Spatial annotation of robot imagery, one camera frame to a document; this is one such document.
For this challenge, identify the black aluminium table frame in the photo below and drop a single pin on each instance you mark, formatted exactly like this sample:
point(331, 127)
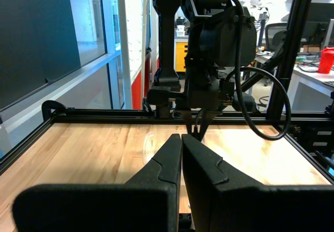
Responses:
point(104, 113)

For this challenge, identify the large black computer monitor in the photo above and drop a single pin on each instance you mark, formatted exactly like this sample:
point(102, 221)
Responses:
point(323, 15)

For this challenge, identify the red plastic container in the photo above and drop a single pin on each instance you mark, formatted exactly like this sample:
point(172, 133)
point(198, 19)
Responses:
point(326, 62)

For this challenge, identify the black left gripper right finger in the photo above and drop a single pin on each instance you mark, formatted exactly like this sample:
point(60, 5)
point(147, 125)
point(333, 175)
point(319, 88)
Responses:
point(248, 208)

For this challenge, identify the black frame clamp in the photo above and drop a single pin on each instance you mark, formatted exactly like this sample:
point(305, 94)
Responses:
point(53, 105)

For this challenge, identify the flat cardboard box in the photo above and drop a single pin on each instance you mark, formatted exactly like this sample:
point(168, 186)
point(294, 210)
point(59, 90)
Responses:
point(310, 49)

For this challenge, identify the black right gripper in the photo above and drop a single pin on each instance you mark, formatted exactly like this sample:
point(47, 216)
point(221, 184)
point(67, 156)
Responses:
point(201, 96)

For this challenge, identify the black mesh office chair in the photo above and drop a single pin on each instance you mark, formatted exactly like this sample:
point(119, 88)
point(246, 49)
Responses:
point(274, 33)

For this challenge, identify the white office desk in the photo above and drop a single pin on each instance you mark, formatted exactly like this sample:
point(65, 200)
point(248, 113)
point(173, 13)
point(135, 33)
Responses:
point(313, 76)

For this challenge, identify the red cabinet panel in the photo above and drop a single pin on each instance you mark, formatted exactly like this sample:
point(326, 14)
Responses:
point(137, 93)

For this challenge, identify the black control box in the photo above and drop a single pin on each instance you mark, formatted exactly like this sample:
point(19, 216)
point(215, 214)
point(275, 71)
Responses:
point(302, 138)

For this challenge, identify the white lattice robot stand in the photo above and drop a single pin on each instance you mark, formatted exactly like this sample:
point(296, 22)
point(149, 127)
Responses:
point(257, 2)

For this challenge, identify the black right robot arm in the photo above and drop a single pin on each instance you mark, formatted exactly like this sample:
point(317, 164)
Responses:
point(167, 33)

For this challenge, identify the yellow drawer cabinet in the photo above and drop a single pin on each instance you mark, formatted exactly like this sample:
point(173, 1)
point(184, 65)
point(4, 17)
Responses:
point(181, 57)

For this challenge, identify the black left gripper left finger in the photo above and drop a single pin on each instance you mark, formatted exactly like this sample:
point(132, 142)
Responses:
point(104, 208)

